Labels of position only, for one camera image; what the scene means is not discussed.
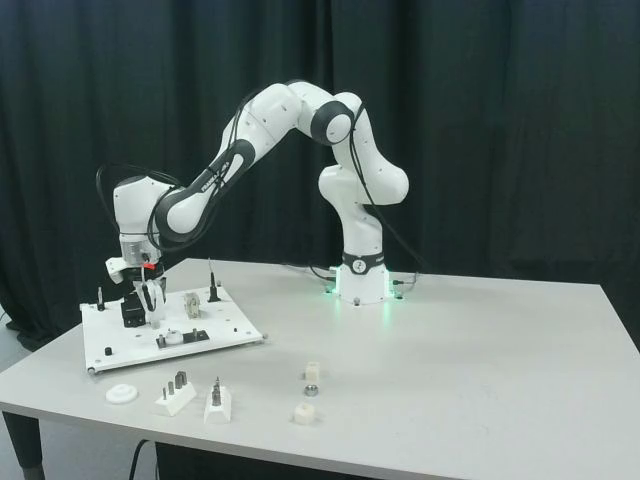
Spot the silver wrist ring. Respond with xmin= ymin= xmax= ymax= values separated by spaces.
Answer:
xmin=119 ymin=238 xmax=161 ymax=267

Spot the white task board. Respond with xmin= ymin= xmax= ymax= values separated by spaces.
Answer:
xmin=81 ymin=285 xmax=269 ymax=374

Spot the white round peg holder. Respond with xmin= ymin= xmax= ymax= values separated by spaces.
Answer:
xmin=203 ymin=387 xmax=234 ymax=426

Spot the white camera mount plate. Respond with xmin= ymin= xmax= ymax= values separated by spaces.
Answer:
xmin=103 ymin=257 xmax=127 ymax=286

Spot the dark table leg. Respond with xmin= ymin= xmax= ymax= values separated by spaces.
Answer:
xmin=0 ymin=412 xmax=44 ymax=480

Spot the black curtain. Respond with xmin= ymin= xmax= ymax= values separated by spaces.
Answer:
xmin=0 ymin=0 xmax=640 ymax=346

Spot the black base cable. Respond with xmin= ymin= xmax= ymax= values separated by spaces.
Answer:
xmin=391 ymin=272 xmax=420 ymax=295
xmin=282 ymin=262 xmax=337 ymax=281

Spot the black rod with red tag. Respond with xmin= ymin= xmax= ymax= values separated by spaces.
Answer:
xmin=139 ymin=263 xmax=157 ymax=314

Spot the black cable under table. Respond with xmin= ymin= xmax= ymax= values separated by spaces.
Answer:
xmin=129 ymin=438 xmax=158 ymax=480

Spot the white large gear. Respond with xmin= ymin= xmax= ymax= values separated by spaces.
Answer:
xmin=105 ymin=383 xmax=139 ymax=404

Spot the white square peg holder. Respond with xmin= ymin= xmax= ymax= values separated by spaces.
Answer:
xmin=152 ymin=384 xmax=197 ymax=417

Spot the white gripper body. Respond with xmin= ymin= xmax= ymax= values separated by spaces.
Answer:
xmin=132 ymin=278 xmax=167 ymax=317

